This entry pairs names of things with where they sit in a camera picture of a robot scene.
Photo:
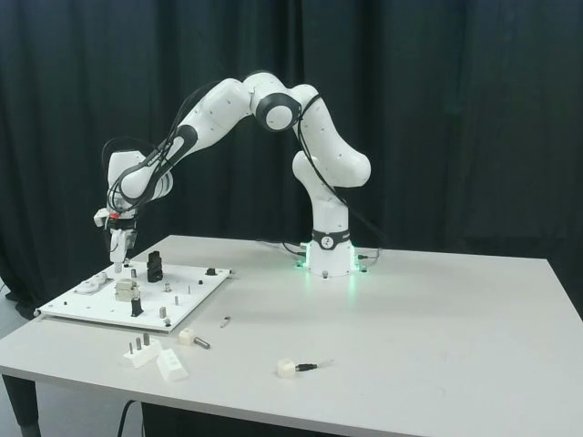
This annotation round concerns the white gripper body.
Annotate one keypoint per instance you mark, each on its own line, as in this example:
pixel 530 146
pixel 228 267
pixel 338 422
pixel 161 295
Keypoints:
pixel 120 243

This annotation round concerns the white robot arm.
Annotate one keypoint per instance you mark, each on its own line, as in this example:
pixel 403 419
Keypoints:
pixel 214 114

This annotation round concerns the white peg holder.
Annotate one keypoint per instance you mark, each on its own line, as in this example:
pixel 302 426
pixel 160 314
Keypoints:
pixel 139 359

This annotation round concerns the white small gear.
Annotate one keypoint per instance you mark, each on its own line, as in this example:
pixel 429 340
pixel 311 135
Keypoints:
pixel 101 277

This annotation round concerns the black D-SUB plug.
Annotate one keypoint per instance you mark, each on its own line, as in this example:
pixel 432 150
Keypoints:
pixel 154 266

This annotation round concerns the white large gear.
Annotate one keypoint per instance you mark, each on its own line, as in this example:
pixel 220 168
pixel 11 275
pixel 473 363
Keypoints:
pixel 88 287

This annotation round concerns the metal BNC plug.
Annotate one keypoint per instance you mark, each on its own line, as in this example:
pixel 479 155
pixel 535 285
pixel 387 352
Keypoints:
pixel 168 288

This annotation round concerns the small black plug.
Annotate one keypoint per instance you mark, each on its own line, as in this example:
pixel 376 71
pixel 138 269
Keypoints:
pixel 136 308

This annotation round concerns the white task board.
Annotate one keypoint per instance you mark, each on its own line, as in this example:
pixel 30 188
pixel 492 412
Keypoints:
pixel 191 296

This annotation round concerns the small white cube holder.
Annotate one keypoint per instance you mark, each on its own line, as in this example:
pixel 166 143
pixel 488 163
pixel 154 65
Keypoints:
pixel 185 337
pixel 284 368

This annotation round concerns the small metal bolt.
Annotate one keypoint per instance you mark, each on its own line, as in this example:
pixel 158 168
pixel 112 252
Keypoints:
pixel 224 322

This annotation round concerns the white empty holder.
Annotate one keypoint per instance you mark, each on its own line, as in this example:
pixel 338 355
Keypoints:
pixel 172 364

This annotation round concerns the black table leg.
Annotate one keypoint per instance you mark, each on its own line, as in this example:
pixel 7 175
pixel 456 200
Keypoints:
pixel 19 403

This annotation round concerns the black curtain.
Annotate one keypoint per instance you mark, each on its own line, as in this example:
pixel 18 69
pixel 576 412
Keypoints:
pixel 455 114

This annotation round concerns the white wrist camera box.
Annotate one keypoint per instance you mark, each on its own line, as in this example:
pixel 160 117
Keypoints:
pixel 99 218

